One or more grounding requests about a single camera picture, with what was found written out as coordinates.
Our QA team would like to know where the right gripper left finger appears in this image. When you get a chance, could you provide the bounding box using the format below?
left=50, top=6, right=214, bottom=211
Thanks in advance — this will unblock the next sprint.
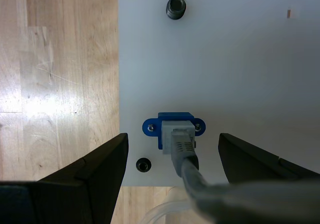
left=0, top=133, right=129, bottom=224

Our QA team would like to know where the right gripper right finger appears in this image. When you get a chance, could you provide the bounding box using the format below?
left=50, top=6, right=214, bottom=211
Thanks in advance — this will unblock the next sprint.
left=217, top=133, right=320, bottom=185

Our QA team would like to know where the clear plastic container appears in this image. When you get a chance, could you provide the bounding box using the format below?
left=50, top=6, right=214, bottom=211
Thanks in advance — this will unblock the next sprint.
left=142, top=187, right=195, bottom=224

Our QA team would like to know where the blue socket block grey jack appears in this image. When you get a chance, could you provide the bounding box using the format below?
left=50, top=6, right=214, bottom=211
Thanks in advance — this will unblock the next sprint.
left=141, top=112, right=207, bottom=156

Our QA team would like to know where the white task board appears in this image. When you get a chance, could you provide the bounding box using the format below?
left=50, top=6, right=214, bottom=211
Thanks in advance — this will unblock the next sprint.
left=117, top=0, right=320, bottom=188

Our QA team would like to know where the black threaded stud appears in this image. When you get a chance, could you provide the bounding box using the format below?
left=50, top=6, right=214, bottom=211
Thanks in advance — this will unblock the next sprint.
left=164, top=0, right=187, bottom=20

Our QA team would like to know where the grey cable with clear plug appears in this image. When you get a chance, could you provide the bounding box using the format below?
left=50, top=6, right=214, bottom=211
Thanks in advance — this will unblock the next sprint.
left=170, top=128, right=320, bottom=224

